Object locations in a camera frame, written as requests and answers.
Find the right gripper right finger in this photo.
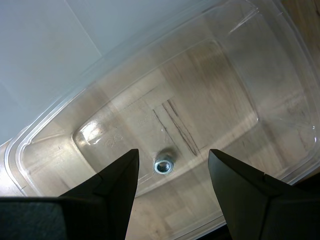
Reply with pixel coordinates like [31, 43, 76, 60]
[208, 148, 320, 240]

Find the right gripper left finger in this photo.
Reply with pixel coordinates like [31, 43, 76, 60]
[0, 148, 140, 240]

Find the silver hex nut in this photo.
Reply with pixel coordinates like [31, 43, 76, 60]
[152, 147, 178, 176]

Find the clear plastic tub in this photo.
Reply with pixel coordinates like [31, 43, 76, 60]
[4, 0, 320, 238]

